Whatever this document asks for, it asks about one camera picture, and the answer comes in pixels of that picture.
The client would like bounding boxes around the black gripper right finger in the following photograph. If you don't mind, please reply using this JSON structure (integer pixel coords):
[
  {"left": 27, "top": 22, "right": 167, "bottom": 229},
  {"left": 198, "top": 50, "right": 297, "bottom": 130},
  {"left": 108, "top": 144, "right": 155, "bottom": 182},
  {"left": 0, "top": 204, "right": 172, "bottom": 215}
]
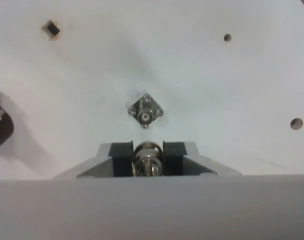
[{"left": 163, "top": 140, "right": 242, "bottom": 177}]

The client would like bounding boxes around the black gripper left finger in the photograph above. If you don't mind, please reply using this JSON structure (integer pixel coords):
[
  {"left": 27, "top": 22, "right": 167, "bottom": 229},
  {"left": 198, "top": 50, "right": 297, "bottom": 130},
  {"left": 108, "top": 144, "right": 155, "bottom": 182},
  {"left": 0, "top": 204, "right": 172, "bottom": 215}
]
[{"left": 53, "top": 141, "right": 135, "bottom": 180}]

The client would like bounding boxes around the metal BNC plug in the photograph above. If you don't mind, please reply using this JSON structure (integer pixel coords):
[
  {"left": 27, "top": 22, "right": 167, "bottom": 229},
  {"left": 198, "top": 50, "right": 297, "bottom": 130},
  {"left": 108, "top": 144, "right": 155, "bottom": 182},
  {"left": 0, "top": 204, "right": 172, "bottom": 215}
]
[{"left": 131, "top": 141, "right": 165, "bottom": 177}]

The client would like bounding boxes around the white task board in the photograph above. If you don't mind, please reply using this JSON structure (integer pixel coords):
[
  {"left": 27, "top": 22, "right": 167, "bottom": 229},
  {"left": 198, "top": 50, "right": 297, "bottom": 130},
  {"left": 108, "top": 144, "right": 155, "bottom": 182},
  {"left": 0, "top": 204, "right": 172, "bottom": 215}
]
[{"left": 0, "top": 0, "right": 304, "bottom": 181}]

